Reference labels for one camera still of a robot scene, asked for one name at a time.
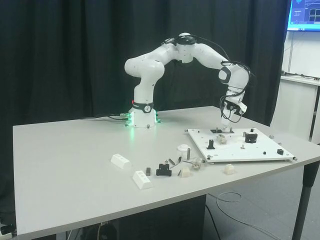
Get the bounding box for small white cube holder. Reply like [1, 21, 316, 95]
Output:
[179, 167, 192, 179]
[223, 163, 237, 175]

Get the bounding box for white task board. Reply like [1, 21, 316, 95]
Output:
[184, 127, 298, 165]

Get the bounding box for black D-SUB plug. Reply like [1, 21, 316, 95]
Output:
[155, 162, 174, 177]

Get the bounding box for black curtain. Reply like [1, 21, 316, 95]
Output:
[0, 0, 293, 221]

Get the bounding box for black power cables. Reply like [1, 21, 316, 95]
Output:
[83, 113, 131, 121]

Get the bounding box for grey floor cable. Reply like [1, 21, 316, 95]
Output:
[215, 191, 320, 240]

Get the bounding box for blue screen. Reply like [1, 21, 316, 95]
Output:
[286, 0, 320, 33]

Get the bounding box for clear Ethernet plug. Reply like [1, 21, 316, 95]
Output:
[190, 158, 204, 171]

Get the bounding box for white cabinet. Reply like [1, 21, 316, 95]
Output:
[271, 72, 320, 145]

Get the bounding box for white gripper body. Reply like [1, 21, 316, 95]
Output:
[220, 106, 239, 126]

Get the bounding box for grey table leg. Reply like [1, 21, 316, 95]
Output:
[291, 162, 316, 240]

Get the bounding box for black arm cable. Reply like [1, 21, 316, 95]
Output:
[163, 34, 258, 124]

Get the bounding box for white peg holder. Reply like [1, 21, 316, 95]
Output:
[110, 153, 133, 171]
[131, 170, 154, 190]

